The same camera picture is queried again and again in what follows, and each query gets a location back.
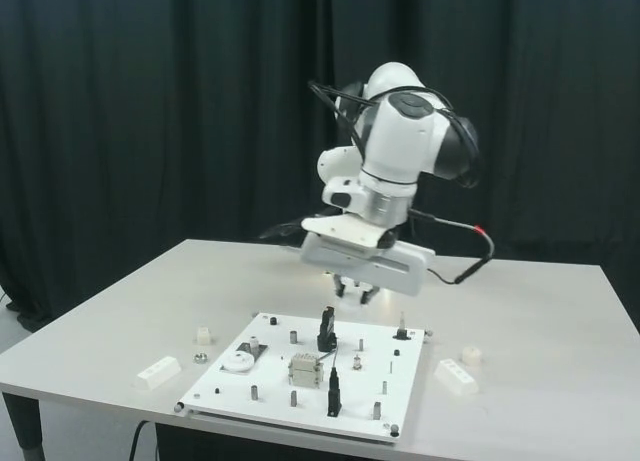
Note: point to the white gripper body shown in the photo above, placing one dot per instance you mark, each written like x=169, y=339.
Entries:
x=360, y=263

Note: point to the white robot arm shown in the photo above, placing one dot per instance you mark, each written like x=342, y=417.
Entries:
x=395, y=146

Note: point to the white small gear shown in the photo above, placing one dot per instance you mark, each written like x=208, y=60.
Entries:
x=254, y=343

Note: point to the white large gear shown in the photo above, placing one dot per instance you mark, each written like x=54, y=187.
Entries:
x=235, y=365

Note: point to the grey waterproof plug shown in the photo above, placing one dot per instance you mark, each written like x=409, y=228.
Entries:
x=401, y=326

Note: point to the black D-SUB plug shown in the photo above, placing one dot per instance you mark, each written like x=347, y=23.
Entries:
x=326, y=331

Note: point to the metal BNC plug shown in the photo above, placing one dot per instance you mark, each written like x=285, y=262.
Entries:
x=356, y=363

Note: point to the black USB plug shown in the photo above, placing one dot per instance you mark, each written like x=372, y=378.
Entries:
x=334, y=396

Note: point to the white three-hole peg holder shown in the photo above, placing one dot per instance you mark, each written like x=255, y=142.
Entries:
x=455, y=377
x=157, y=374

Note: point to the small white round holder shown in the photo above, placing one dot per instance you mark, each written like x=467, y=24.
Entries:
x=471, y=356

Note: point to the small white cube holder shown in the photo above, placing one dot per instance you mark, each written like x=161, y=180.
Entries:
x=203, y=336

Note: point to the white task board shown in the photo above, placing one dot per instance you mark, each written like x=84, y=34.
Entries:
x=225, y=391

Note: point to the metal nut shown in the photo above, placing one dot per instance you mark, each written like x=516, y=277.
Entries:
x=200, y=357

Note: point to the black curtains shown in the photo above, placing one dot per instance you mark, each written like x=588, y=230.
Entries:
x=100, y=131

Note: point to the black table leg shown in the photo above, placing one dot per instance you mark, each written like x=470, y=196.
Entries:
x=22, y=431

